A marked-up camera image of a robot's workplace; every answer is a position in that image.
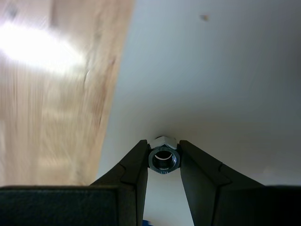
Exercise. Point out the white mounting board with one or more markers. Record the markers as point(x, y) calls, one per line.
point(211, 70)

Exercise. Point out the silver M12 hex nut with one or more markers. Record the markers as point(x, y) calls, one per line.
point(163, 143)

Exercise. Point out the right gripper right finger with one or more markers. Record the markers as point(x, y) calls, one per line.
point(235, 204)

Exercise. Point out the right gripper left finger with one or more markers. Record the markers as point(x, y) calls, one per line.
point(82, 204)

